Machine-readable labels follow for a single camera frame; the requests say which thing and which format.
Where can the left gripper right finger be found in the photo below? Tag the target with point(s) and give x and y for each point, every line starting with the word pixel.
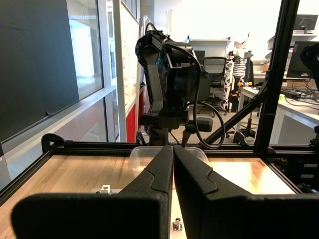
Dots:
pixel 249 216

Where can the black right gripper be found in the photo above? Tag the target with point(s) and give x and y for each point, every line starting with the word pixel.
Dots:
pixel 174 117

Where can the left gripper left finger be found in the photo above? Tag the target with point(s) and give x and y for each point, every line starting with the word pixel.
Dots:
pixel 99 216

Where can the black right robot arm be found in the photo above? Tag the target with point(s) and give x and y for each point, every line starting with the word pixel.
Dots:
pixel 154 74

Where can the clear plastic tub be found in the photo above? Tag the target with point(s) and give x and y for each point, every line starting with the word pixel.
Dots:
pixel 142 161

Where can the black mesh office chair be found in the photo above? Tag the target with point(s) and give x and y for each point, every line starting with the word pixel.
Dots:
pixel 216 72

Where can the white lattice stand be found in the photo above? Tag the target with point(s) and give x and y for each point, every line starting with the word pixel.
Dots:
pixel 229 82

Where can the whiteboard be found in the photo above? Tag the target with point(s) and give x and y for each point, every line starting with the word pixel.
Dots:
pixel 128 62

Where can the white cabinet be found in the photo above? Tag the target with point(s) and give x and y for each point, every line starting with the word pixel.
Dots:
pixel 211 46

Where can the white desk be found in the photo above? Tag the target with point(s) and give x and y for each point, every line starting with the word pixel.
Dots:
pixel 294 110

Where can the large dark monitor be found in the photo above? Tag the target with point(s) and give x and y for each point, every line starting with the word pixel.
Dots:
pixel 295 62

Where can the small dark monitor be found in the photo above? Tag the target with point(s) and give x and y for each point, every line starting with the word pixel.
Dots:
pixel 305 22

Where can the red wall panel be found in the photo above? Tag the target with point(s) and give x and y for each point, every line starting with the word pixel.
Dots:
pixel 130 124

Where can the black aluminium frame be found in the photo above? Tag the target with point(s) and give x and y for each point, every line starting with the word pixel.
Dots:
pixel 87 148

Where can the grey window sill rail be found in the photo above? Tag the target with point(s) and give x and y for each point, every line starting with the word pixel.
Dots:
pixel 62 112

